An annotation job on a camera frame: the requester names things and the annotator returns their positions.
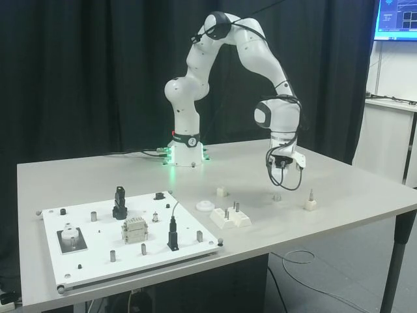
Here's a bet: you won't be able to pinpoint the black plug with grey cable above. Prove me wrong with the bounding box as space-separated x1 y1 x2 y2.
166 200 182 252

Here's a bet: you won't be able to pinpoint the grey floor cable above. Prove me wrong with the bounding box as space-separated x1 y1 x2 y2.
281 248 384 313

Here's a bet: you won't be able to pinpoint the beige waterproof plug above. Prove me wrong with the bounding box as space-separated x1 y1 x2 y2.
121 218 151 244

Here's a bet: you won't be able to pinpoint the white task board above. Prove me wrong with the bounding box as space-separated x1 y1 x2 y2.
35 190 226 294

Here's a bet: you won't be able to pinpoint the white cabinet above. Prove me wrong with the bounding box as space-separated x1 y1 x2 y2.
360 94 417 189

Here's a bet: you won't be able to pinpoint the black D-SUB plug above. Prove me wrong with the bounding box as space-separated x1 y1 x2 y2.
112 185 128 220

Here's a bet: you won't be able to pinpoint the white large gear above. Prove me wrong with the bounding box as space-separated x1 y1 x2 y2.
61 222 81 247

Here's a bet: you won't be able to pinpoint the black floor cable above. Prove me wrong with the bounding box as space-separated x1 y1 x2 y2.
266 267 296 313

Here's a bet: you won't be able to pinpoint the blue monitor screen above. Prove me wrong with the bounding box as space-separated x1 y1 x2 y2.
373 0 417 42

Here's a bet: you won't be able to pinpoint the dark grey table leg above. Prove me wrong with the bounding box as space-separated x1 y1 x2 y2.
380 208 413 313

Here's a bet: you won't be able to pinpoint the white peg holder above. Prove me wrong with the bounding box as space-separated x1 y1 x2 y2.
209 207 237 230
231 210 254 229

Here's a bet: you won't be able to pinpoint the long black arm cable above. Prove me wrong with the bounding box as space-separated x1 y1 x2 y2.
192 0 304 108

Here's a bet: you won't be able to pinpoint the black base cables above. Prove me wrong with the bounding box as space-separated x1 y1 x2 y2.
109 147 172 161

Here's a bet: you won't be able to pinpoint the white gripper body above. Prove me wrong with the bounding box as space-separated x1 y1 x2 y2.
268 148 296 188

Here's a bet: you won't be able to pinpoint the black curtain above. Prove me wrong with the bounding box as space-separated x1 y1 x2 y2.
0 0 382 294

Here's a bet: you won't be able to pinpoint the black looped wrist cable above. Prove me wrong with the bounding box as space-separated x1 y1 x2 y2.
265 94 303 192

